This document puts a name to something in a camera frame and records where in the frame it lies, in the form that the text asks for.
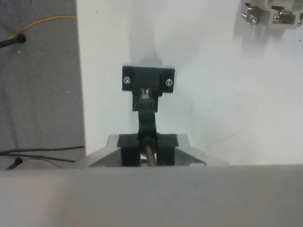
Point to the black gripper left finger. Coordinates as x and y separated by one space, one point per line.
127 151

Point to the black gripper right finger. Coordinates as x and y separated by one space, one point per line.
165 151

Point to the black USB plug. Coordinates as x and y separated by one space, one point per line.
146 118

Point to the white task board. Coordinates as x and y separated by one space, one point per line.
213 94

